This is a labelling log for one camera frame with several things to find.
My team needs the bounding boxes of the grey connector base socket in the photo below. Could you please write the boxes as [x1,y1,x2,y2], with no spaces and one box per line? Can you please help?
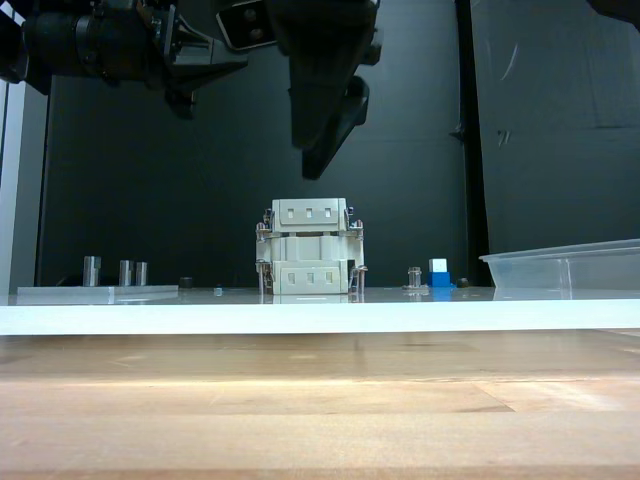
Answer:
[254,233,370,297]

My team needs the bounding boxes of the blue clamp with white block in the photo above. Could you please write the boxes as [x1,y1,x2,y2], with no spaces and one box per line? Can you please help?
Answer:
[427,258,455,300]

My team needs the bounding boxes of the grey metal bar plate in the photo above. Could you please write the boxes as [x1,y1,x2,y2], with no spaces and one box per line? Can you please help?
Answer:
[17,284,180,305]

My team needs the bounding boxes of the white mounting board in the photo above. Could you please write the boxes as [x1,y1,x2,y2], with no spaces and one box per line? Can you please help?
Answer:
[0,285,640,337]

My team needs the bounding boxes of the grey ten-pin connector insert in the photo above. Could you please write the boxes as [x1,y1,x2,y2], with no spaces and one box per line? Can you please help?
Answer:
[254,197,365,240]

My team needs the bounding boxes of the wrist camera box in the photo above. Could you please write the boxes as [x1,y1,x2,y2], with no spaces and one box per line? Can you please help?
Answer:
[215,0,281,51]

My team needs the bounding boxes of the small silver metal standoff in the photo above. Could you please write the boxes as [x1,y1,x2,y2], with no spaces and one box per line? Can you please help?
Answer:
[402,267,429,292]

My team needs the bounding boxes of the black vertical post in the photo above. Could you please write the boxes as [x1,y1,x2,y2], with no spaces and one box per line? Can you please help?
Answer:
[449,0,494,257]

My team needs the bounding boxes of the clear plastic tub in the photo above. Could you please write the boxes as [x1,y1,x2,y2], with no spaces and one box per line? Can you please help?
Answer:
[478,238,640,301]

